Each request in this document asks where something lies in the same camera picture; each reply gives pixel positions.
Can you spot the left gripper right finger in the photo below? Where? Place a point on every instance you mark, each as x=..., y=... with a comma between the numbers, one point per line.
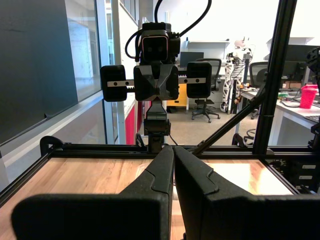
x=250, y=217

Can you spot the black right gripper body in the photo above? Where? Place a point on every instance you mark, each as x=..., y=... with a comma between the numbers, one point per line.
x=113, y=75

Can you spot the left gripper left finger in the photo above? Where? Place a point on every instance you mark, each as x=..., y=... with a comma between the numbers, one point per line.
x=100, y=217

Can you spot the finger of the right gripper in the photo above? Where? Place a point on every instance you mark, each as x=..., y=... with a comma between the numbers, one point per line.
x=143, y=85
x=170, y=82

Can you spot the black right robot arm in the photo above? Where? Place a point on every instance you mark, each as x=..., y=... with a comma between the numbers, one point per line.
x=157, y=125

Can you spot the yellow cabinet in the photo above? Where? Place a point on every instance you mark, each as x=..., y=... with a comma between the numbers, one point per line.
x=180, y=96

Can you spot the black computer monitor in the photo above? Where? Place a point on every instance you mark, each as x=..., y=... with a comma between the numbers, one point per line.
x=191, y=58
x=300, y=57

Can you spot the white humanoid robot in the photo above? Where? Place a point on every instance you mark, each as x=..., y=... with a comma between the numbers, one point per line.
x=236, y=70

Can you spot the white desk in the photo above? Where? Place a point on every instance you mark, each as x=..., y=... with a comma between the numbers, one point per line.
x=292, y=117

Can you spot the red plastic bin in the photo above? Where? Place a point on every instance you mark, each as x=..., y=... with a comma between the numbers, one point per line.
x=308, y=97

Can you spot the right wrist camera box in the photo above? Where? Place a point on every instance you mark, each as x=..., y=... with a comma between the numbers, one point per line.
x=155, y=48

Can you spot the black aluminium frame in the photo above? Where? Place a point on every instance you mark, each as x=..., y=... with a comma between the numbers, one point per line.
x=275, y=75

